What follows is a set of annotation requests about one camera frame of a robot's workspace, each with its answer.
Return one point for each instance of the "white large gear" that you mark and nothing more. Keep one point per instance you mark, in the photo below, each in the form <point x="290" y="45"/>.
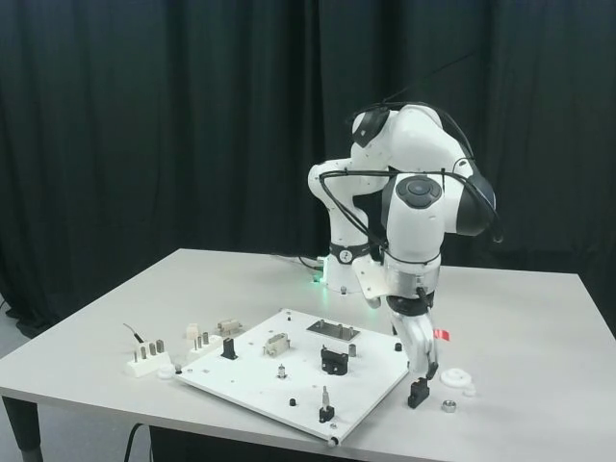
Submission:
<point x="454" y="376"/>

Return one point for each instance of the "white medium gear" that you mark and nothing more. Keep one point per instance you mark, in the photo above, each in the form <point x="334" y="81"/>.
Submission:
<point x="166" y="372"/>

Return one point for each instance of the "black plug with metal shaft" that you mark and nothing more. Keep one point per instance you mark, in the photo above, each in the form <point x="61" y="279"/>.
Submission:
<point x="326" y="413"/>

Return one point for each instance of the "white block holder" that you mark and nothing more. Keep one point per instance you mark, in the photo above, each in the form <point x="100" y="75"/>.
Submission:
<point x="192" y="331"/>

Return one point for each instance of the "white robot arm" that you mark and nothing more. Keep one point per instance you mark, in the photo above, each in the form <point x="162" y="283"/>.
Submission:
<point x="418" y="226"/>

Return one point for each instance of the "white small gear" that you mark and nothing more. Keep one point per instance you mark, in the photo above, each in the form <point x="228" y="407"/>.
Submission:
<point x="470" y="388"/>

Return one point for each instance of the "metal BNC plug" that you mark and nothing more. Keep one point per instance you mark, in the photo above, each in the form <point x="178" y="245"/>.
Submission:
<point x="280" y="373"/>

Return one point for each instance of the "black curtain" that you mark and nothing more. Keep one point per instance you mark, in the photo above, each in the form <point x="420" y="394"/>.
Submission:
<point x="144" y="120"/>

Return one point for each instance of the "grey metal peg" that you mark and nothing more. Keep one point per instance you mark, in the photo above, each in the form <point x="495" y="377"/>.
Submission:
<point x="154" y="348"/>
<point x="162" y="346"/>
<point x="206" y="339"/>
<point x="146" y="350"/>

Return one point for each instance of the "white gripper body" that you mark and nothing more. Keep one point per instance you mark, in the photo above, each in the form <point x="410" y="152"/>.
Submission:
<point x="414" y="337"/>

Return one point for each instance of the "small white peg holder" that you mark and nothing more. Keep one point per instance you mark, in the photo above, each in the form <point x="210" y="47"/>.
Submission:
<point x="212" y="350"/>

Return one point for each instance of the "black table leg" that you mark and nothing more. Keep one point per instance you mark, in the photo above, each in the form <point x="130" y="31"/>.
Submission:
<point x="21" y="428"/>

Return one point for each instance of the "large white peg holder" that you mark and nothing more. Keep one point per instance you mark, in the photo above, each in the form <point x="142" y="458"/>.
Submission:
<point x="144" y="369"/>

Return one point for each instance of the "black cabinet under table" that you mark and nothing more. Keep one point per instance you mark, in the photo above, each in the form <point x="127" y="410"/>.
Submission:
<point x="216" y="447"/>

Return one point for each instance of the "silver metal connector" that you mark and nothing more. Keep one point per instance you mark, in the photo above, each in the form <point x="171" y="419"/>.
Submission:
<point x="227" y="327"/>

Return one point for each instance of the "white task board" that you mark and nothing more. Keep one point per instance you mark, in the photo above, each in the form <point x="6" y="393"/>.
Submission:
<point x="269" y="394"/>

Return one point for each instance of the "thin black rod red tag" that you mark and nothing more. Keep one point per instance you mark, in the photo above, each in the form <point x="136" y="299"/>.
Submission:
<point x="443" y="335"/>

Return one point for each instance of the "flat white mounting plate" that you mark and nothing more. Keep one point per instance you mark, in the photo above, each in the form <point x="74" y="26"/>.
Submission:
<point x="368" y="281"/>

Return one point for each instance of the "black D-SUB plug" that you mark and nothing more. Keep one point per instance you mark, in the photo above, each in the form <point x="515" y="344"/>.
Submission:
<point x="418" y="394"/>

